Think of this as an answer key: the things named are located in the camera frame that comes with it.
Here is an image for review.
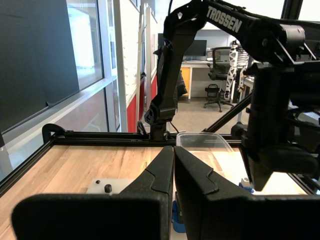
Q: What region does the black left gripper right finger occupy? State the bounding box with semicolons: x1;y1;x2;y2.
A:
174;145;320;240

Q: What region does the black hanging coat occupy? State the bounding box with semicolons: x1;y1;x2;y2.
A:
176;72;189;97

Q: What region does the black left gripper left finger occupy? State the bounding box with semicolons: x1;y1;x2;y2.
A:
11;145;175;240

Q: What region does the white lattice stand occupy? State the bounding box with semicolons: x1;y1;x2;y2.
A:
223;41;251;101

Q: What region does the black computer monitor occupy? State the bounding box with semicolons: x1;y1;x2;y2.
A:
184;39;208;60
303;19;320;41

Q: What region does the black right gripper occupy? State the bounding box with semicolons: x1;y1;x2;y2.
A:
241;63;320;192

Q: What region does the small blue white connector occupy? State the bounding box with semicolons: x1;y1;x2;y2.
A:
238;177;255;194

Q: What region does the white desk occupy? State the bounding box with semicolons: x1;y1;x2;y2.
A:
181;59;237;103

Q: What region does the white mounting board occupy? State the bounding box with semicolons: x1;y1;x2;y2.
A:
86;172;308;196

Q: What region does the black base cable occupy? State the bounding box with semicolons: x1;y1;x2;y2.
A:
169;120;187;135

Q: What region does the clear plastic tub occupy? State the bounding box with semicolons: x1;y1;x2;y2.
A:
175;131;234;153

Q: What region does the yellow drawer cabinet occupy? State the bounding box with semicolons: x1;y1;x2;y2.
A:
181;67;192;97

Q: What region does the blue clamp with black block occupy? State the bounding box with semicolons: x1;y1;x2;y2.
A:
171;201;187;233

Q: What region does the black office chair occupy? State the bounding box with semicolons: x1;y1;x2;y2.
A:
202;46;235;113

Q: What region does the black aluminium frame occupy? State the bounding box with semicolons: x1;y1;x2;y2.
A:
0;0;320;198

